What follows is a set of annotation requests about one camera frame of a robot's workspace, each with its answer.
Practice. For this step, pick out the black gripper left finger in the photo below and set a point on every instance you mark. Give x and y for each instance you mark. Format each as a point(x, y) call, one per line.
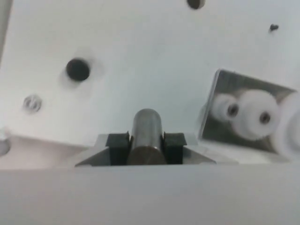
point(117, 150)

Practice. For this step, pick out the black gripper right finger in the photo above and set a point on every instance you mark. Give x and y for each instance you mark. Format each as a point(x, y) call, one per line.
point(173, 150)

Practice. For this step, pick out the metal round peg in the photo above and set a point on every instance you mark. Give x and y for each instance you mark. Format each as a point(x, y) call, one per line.
point(146, 131)

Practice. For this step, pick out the white small gear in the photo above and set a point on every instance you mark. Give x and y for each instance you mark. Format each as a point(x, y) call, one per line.
point(221, 105)

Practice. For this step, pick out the white medium gear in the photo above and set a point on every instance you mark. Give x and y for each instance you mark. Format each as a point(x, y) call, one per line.
point(254, 110)

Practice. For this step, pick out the white task board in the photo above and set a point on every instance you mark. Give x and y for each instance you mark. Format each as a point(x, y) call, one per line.
point(150, 58)

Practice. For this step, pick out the white large gear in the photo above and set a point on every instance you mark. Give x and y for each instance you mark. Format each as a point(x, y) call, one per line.
point(290, 131)

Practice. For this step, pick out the small black screw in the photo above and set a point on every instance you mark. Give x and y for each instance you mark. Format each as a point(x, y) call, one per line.
point(273, 27)

